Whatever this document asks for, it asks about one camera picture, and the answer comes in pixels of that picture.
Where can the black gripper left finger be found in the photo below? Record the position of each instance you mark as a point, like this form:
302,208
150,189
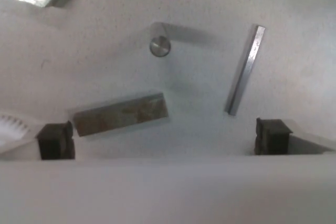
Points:
55,142

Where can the metal round peg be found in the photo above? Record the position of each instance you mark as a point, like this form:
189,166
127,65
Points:
160,47

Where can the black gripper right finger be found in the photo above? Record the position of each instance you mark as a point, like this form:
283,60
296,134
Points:
273,137

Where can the thin metal square peg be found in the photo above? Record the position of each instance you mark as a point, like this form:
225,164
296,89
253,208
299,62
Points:
246,66

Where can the white medium gear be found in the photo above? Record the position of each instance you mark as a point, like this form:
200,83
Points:
10,129

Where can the thick metal square peg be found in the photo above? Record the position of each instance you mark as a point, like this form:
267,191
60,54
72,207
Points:
120,115

